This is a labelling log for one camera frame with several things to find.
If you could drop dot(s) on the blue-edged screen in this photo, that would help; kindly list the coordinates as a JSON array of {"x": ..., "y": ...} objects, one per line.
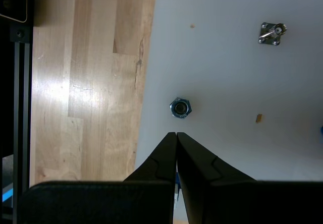
[{"x": 7, "y": 195}]

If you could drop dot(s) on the black table frame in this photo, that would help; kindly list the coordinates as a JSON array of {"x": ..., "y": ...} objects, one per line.
[{"x": 22, "y": 82}]

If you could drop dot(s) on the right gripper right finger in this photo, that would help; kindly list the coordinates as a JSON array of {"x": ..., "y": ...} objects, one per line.
[{"x": 239, "y": 201}]

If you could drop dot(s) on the silver M12 hex nut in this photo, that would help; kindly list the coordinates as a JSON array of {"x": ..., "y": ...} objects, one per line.
[{"x": 189, "y": 109}]

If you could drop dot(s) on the white board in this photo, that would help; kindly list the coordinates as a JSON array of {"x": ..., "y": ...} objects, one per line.
[{"x": 227, "y": 82}]

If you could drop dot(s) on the blue and black connector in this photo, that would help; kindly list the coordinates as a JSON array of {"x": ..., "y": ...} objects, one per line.
[{"x": 322, "y": 133}]

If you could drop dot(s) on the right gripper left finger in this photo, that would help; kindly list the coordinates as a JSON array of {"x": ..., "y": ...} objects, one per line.
[{"x": 101, "y": 201}]

